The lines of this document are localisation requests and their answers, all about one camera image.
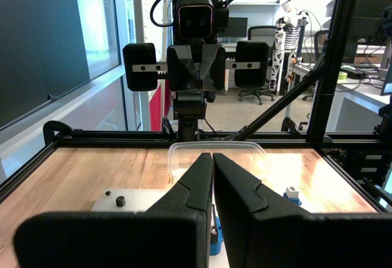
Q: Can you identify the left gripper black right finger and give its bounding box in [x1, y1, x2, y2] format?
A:
[213, 153, 392, 268]

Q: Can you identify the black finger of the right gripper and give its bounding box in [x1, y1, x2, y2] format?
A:
[200, 44, 227, 91]
[167, 44, 202, 92]

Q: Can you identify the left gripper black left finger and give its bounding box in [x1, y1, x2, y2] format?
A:
[13, 153, 214, 268]

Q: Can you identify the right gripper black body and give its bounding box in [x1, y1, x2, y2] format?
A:
[122, 40, 270, 91]

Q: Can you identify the small black monitor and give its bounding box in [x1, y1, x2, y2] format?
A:
[217, 17, 248, 39]

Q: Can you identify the white board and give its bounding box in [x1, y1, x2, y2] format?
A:
[91, 188, 304, 268]

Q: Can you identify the red partition panel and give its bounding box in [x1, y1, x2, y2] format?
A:
[149, 83, 172, 131]

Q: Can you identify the small blue white connector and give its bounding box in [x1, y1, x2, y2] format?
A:
[283, 186, 303, 207]

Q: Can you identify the black mesh office chair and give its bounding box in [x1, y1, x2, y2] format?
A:
[238, 25, 278, 106]

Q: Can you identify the white lattice figure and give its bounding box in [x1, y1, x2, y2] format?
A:
[268, 0, 300, 96]

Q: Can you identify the clear plastic tub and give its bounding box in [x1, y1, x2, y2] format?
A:
[167, 140, 268, 186]

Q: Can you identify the white desk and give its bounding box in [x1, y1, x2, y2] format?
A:
[332, 44, 392, 134]

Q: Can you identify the large black monitor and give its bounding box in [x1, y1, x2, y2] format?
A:
[349, 0, 392, 47]

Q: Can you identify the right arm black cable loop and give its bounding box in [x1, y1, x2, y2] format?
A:
[149, 0, 180, 27]

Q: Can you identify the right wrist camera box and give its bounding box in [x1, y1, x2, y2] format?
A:
[176, 0, 215, 40]

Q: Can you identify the black aluminium frame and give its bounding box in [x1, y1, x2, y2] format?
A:
[0, 0, 392, 220]

